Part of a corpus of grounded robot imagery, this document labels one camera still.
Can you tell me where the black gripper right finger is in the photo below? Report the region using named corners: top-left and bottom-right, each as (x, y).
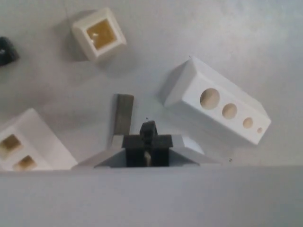
top-left (151, 134), bottom-right (223, 168)

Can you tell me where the white holder with round holes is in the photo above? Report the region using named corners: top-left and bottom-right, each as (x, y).
top-left (163, 56), bottom-right (272, 146)

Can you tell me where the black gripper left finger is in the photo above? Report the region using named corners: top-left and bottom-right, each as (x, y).
top-left (71, 134), bottom-right (146, 170)

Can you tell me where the white holder with square holes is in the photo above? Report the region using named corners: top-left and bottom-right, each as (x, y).
top-left (0, 108), bottom-right (78, 172)

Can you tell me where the white cube holder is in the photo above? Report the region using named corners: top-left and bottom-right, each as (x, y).
top-left (71, 7), bottom-right (127, 64)

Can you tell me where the black D-SUB plug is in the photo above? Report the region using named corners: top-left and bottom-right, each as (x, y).
top-left (0, 36), bottom-right (20, 68)

